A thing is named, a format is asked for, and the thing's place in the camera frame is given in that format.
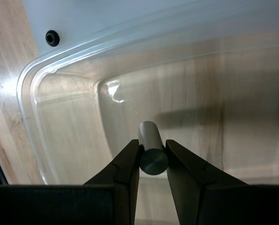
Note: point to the clear plastic tub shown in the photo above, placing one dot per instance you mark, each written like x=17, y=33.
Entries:
x=200, y=82

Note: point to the black board screw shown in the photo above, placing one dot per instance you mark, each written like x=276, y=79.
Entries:
x=52, y=38

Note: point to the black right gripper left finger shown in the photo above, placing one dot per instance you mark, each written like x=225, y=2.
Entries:
x=120, y=187

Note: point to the large steel cylinder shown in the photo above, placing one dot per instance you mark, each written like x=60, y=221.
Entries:
x=152, y=145

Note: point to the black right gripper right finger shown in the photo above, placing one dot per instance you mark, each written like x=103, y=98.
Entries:
x=195, y=192

